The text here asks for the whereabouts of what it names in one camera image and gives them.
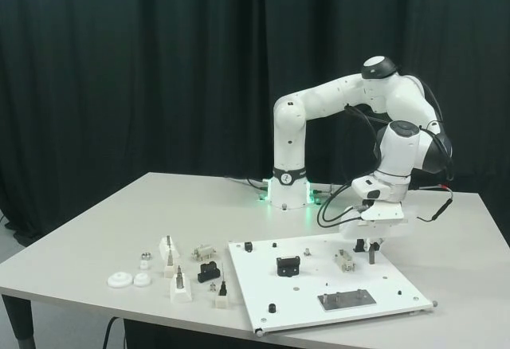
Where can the white task board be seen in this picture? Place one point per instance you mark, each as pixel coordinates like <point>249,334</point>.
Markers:
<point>318,281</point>

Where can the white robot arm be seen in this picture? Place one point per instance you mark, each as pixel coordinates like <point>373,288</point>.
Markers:
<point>289,146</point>

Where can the thick metal round peg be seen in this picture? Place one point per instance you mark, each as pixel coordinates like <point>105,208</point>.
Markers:
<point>181,282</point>

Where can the black curtain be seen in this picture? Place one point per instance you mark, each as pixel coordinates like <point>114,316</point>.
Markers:
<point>79,86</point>

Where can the white small gear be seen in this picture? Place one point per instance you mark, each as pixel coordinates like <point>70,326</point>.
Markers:
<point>144,264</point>

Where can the dark table leg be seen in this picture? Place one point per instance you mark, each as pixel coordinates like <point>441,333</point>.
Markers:
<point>18,321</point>

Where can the white round peg holder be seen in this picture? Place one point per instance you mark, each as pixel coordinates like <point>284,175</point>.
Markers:
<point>179,294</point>

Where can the small white plug holder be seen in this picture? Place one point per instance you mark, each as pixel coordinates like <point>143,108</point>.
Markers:
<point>222,302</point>

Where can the metal bolt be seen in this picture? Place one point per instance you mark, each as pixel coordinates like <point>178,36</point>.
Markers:
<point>171,259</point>

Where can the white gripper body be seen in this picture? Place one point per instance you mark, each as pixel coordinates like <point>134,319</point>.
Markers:
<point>374,229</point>

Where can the metal nut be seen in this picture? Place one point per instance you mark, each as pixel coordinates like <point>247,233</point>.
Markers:
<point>146,256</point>

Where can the white large gear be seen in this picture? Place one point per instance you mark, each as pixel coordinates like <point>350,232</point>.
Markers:
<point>119,279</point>

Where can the white medium gear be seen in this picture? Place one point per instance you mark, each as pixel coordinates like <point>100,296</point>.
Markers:
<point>142,279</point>

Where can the black D-SUB plug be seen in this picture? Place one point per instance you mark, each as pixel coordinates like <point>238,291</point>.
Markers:
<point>208,272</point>

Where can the metal BNC plug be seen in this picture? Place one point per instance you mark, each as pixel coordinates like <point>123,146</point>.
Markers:
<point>213,286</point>

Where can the white square peg holder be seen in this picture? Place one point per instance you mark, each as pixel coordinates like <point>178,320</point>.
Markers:
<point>164,250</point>

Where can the small white bolt holder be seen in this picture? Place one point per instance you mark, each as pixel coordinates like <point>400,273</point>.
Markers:
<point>169,272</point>

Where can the beige metal plug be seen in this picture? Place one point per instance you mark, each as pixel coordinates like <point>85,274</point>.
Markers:
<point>199,254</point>

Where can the thick metal square peg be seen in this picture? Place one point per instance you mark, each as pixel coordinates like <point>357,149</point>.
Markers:
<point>169,241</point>

